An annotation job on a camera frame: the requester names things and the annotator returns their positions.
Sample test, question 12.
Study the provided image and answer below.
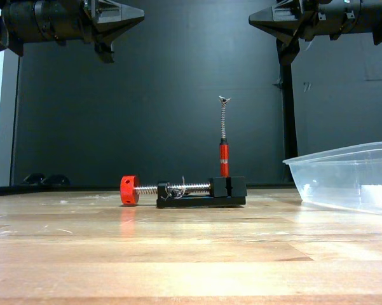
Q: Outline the black clamp with red knob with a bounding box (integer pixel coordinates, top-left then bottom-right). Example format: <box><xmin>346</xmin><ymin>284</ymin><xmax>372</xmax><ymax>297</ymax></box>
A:
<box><xmin>119</xmin><ymin>174</ymin><xmax>247</xmax><ymax>210</ymax></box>

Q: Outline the clear plastic tub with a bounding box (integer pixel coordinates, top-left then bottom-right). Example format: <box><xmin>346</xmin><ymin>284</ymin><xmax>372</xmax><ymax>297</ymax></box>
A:
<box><xmin>282</xmin><ymin>140</ymin><xmax>382</xmax><ymax>217</ymax></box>

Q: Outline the black vertical post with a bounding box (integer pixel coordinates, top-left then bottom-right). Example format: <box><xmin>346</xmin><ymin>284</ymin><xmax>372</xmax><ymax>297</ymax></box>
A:
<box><xmin>274</xmin><ymin>63</ymin><xmax>299</xmax><ymax>184</ymax></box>

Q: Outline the black aluminium frame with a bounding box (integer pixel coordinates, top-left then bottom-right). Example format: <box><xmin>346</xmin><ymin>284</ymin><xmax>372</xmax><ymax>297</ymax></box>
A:
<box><xmin>0</xmin><ymin>173</ymin><xmax>301</xmax><ymax>197</ymax></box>

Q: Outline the thin silver wire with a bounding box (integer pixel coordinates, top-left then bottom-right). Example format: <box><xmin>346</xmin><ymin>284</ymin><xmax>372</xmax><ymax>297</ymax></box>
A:
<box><xmin>165</xmin><ymin>175</ymin><xmax>191</xmax><ymax>201</ymax></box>

